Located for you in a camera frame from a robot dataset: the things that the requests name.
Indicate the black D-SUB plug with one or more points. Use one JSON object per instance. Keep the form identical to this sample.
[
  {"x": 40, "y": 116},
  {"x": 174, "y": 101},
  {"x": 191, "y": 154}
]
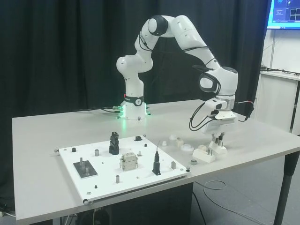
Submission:
[{"x": 114, "y": 144}]

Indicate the white task board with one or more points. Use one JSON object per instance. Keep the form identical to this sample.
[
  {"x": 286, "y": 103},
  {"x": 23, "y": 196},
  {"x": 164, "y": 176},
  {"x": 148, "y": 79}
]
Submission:
[{"x": 131, "y": 180}]

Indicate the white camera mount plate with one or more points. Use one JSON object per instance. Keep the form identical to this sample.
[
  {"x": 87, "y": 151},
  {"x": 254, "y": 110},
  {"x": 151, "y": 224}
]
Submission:
[{"x": 225, "y": 114}]

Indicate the white peg holder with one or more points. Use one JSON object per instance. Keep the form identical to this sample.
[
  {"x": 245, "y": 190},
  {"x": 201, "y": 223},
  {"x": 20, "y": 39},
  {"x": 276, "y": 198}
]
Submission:
[
  {"x": 202, "y": 155},
  {"x": 220, "y": 150}
]

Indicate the white large gear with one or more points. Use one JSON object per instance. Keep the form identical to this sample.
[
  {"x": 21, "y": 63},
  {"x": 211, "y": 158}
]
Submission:
[{"x": 187, "y": 147}]

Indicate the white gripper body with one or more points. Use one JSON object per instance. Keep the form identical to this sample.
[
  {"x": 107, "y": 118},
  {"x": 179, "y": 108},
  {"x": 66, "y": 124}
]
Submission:
[{"x": 216, "y": 127}]

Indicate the black box under table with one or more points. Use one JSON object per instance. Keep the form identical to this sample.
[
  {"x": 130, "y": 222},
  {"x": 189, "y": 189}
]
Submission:
[{"x": 152, "y": 206}]

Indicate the metal bolt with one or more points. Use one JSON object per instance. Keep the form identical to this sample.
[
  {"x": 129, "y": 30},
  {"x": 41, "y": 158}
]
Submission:
[{"x": 193, "y": 162}]

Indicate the white medium gear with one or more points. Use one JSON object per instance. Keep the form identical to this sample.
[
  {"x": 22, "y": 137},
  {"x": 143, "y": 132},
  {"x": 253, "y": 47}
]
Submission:
[{"x": 173, "y": 137}]

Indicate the white small gear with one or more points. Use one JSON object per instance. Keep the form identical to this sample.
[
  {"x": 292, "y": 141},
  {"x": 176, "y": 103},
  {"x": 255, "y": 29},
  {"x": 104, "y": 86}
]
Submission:
[{"x": 164, "y": 143}]

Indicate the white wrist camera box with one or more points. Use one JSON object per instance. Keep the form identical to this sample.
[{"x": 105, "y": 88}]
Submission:
[{"x": 214, "y": 104}]

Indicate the dark table leg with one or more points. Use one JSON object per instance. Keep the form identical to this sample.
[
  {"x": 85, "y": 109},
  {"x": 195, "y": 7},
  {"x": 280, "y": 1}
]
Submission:
[{"x": 286, "y": 185}]

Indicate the white cabinet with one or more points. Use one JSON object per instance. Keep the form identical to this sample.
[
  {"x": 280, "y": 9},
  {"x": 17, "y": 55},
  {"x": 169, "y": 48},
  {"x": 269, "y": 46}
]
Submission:
[{"x": 276, "y": 100}]

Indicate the black curtain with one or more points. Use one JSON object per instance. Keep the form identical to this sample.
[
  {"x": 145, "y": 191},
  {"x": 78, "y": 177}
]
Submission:
[{"x": 58, "y": 58}]

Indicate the beige waterproof plug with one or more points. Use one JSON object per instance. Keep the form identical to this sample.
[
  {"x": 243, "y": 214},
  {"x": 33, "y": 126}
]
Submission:
[{"x": 128, "y": 160}]

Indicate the blue screen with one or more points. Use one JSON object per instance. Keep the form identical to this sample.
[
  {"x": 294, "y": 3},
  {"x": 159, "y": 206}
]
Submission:
[{"x": 284, "y": 14}]

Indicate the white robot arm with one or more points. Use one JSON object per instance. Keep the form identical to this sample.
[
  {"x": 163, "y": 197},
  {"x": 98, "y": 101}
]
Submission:
[{"x": 187, "y": 35}]

